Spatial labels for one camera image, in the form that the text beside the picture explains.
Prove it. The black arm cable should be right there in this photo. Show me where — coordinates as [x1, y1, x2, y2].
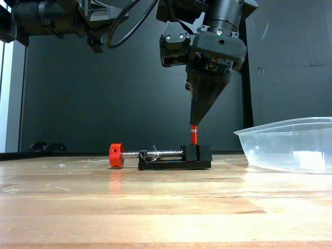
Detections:
[105, 0, 159, 49]

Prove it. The clear plastic tub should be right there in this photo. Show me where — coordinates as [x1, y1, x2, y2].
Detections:
[233, 116, 332, 175]

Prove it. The black vise with red knob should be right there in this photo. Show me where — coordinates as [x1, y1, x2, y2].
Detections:
[108, 143, 212, 171]

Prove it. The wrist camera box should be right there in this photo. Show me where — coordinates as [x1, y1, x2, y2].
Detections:
[158, 24, 194, 68]

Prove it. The red RCA connector braided cable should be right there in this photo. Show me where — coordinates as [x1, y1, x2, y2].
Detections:
[184, 80, 199, 133]

